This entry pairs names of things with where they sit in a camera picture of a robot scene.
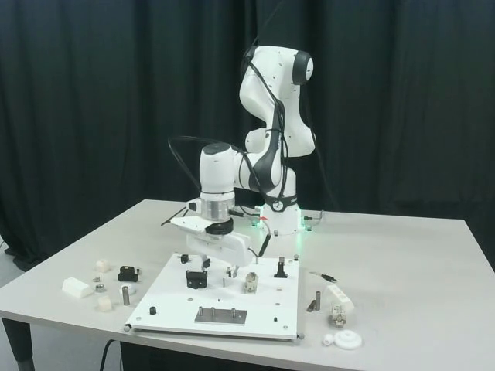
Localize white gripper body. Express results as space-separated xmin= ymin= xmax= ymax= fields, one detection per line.
xmin=184 ymin=230 xmax=251 ymax=268

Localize black wrist band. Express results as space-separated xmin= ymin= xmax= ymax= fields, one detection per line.
xmin=204 ymin=220 xmax=234 ymax=236

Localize white task board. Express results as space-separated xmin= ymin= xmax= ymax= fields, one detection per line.
xmin=123 ymin=253 xmax=303 ymax=342

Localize flat white mounting plate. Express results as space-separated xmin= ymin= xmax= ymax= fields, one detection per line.
xmin=169 ymin=216 xmax=218 ymax=236

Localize black D-SUB plug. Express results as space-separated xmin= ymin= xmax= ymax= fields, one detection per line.
xmin=116 ymin=264 xmax=141 ymax=282

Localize white holder with round holes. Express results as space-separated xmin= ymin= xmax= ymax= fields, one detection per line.
xmin=325 ymin=284 xmax=356 ymax=311

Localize long white block holder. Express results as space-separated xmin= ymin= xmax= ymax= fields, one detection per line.
xmin=61 ymin=275 xmax=95 ymax=300

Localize white large gear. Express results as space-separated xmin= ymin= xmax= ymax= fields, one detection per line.
xmin=333 ymin=329 xmax=364 ymax=352

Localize black curtains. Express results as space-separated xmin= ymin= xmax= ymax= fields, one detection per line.
xmin=0 ymin=0 xmax=495 ymax=267

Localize black table leg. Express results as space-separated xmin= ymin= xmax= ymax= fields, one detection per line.
xmin=1 ymin=317 xmax=32 ymax=371

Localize thin black rod on wire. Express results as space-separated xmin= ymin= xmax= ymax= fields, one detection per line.
xmin=247 ymin=216 xmax=273 ymax=258

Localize silver wrist ring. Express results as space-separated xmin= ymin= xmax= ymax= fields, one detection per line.
xmin=200 ymin=196 xmax=237 ymax=222

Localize thin black looped cable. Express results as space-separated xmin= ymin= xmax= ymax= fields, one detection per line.
xmin=167 ymin=134 xmax=248 ymax=206

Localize black cable under table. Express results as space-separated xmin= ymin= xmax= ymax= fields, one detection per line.
xmin=101 ymin=339 xmax=118 ymax=371

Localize black cable bundle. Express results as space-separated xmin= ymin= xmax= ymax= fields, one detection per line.
xmin=241 ymin=36 xmax=289 ymax=203

